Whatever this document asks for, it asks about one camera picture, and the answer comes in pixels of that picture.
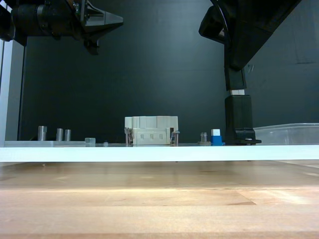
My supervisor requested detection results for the silver housing screw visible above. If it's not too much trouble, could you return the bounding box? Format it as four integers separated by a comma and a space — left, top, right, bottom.
170, 129, 180, 145
124, 126, 132, 146

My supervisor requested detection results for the grey metal plate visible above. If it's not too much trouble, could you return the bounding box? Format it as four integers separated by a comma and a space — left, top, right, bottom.
3, 140, 86, 148

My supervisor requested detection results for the white mounting board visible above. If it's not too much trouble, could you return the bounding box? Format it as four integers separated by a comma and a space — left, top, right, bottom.
0, 143, 319, 163

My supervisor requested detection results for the beige multi-pin connector housing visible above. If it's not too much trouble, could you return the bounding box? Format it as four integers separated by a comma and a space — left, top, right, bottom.
124, 115, 179, 146

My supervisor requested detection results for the black USB connector with cable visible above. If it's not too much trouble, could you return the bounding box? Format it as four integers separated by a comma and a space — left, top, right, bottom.
225, 68, 248, 97

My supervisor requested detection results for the grey aluminium enclosure frame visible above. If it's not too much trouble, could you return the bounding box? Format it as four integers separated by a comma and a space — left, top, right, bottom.
0, 39, 12, 142

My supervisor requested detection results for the small blue holder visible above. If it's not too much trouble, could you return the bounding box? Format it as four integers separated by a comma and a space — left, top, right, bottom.
210, 135, 226, 146

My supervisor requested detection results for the clear plastic tub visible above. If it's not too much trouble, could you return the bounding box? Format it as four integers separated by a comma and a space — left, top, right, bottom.
253, 123, 319, 145

